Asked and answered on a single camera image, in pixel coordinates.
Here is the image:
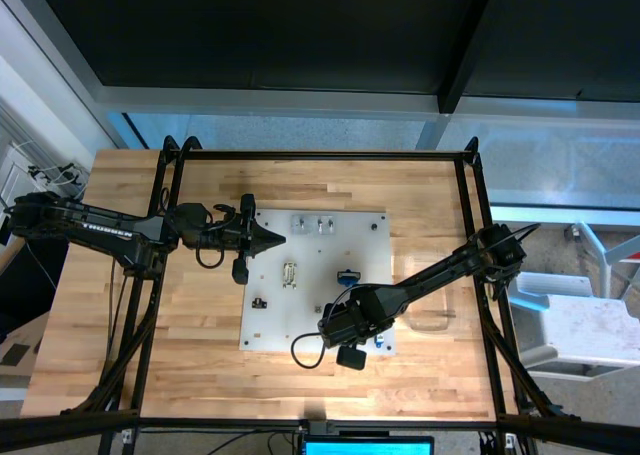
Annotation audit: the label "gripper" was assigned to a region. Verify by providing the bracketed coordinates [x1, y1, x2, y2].
[319, 312, 385, 372]
[219, 192, 288, 286]

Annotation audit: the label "aluminium block with studs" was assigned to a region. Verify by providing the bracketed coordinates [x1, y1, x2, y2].
[291, 213, 337, 237]

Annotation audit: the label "white board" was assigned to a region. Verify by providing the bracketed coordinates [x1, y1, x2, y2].
[238, 207, 399, 355]

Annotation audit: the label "clear plastic tub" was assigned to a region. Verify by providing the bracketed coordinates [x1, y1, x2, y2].
[397, 253, 459, 334]

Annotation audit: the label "blue lit screen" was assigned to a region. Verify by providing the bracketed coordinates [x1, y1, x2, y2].
[299, 435, 435, 455]

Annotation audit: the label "white step stool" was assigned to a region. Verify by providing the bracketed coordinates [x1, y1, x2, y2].
[507, 270, 640, 382]

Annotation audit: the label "cardboard box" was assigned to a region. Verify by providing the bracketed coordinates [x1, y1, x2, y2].
[0, 312, 51, 376]

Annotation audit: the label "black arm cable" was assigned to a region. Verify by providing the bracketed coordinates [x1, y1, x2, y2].
[194, 244, 225, 270]
[290, 331, 327, 370]

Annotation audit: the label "black metal frame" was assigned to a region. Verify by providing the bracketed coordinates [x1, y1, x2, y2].
[0, 134, 640, 455]

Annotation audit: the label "white cables with plugs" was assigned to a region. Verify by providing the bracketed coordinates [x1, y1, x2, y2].
[9, 142, 86, 189]

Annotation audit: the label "grey tubular chair frame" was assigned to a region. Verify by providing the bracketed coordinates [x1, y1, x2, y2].
[564, 220, 640, 299]

